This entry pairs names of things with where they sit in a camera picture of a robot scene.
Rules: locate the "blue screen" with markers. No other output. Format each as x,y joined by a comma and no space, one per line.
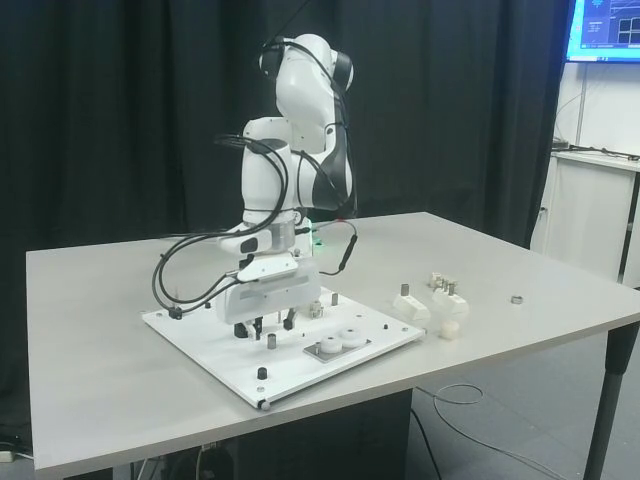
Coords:
605,30

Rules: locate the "black box under table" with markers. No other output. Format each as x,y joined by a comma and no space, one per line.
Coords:
300,440

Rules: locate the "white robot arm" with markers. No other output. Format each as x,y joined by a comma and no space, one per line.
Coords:
300,90

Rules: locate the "white peg holder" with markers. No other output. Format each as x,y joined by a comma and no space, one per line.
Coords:
450,302
411,310

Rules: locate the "white large gear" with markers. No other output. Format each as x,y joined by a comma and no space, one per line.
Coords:
351,337

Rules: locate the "black curtain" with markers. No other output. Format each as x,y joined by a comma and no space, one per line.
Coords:
125,125

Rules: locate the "black bolt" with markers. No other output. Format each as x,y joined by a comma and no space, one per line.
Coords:
261,373

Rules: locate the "grey table leg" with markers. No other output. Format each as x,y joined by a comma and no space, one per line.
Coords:
605,400

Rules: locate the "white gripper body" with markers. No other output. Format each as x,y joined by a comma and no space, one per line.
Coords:
270,297

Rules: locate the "white small gear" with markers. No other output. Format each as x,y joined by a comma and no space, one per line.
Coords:
448,331

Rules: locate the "white cabinet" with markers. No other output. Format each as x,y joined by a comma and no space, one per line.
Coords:
585,215

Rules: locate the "white medium gear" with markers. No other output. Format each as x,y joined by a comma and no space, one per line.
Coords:
330,346

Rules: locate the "white task board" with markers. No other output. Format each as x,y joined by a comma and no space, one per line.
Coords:
215,355

